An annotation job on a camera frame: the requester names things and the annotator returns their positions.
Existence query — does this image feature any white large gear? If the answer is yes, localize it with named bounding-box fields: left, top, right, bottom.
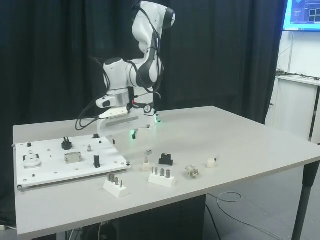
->
left=23, top=156, right=42, bottom=169

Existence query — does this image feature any blue screen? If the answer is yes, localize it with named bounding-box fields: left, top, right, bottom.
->
left=283, top=0, right=320, bottom=32

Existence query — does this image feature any grey floor cable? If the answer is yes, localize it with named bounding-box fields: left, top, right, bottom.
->
left=216, top=191, right=310, bottom=240

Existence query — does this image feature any white cabinet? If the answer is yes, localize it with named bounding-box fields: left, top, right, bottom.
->
left=264, top=73, right=320, bottom=145

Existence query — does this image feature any black floor cable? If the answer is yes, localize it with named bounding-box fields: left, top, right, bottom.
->
left=204, top=209, right=226, bottom=240

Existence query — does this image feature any metal D-SUB plug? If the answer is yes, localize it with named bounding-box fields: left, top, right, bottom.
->
left=184, top=165, right=201, bottom=180

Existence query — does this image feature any white square peg holder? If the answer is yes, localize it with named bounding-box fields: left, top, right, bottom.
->
left=102, top=178, right=131, bottom=200

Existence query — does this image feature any black curtain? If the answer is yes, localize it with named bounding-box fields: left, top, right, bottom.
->
left=0, top=0, right=288, bottom=221

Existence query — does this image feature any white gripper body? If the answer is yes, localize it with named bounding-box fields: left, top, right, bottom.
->
left=96, top=112, right=154, bottom=137

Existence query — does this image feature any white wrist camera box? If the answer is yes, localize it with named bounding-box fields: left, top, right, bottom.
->
left=95, top=96, right=117, bottom=109

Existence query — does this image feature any white task board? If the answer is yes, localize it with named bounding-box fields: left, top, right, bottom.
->
left=12, top=134, right=131, bottom=192

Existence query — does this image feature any flat white mount plate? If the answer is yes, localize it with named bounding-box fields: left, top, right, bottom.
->
left=99, top=107, right=128, bottom=120

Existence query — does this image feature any black Ethernet plug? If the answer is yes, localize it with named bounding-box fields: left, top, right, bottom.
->
left=158, top=153, right=175, bottom=166

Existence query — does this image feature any white round peg holder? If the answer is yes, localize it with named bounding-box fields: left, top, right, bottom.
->
left=147, top=172, right=177, bottom=188

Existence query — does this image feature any thin black rod red tag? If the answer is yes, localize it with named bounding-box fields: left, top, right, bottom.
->
left=126, top=88, right=138, bottom=113

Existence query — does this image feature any silver wrist ring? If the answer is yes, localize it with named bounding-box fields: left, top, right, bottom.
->
left=106, top=90, right=130, bottom=107

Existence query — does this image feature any black wrist cable bundle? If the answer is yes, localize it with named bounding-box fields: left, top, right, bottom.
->
left=76, top=56, right=112, bottom=131

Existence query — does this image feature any black upper arm cable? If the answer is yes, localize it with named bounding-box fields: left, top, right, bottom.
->
left=132, top=0, right=166, bottom=101

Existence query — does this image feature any black table leg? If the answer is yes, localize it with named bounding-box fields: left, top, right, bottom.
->
left=291, top=159, right=316, bottom=240

